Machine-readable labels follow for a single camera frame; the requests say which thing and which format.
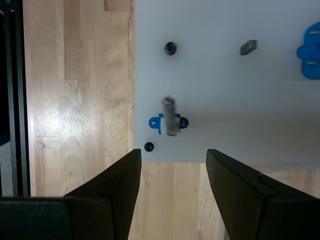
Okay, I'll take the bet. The blue rj45 socket mount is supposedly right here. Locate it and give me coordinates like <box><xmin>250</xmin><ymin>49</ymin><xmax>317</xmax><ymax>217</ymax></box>
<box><xmin>148</xmin><ymin>113</ymin><xmax>190</xmax><ymax>136</ymax></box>

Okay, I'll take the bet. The blue connector mount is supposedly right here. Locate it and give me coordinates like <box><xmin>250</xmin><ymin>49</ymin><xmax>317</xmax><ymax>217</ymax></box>
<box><xmin>296</xmin><ymin>21</ymin><xmax>320</xmax><ymax>81</ymax></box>

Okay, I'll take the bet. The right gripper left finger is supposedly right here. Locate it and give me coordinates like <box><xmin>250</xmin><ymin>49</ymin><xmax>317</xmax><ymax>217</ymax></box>
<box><xmin>0</xmin><ymin>148</ymin><xmax>142</xmax><ymax>240</ymax></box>

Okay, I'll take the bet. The grey rj45 connector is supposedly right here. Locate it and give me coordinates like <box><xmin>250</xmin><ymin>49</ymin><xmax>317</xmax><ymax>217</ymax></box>
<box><xmin>161</xmin><ymin>95</ymin><xmax>183</xmax><ymax>137</ymax></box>

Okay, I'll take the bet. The white mounting board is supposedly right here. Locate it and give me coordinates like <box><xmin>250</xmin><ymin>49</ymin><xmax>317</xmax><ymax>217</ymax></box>
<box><xmin>133</xmin><ymin>0</ymin><xmax>320</xmax><ymax>175</ymax></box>

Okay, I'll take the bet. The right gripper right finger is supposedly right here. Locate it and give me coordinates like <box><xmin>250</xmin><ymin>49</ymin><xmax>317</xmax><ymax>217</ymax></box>
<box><xmin>205</xmin><ymin>148</ymin><xmax>320</xmax><ymax>240</ymax></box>

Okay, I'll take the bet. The small grey bar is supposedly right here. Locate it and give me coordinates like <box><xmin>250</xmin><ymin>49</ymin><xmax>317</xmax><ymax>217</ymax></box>
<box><xmin>239</xmin><ymin>39</ymin><xmax>258</xmax><ymax>56</ymax></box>

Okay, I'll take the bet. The black aluminium frame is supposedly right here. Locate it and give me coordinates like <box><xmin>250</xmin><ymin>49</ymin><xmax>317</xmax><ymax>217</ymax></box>
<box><xmin>0</xmin><ymin>0</ymin><xmax>32</xmax><ymax>198</ymax></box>

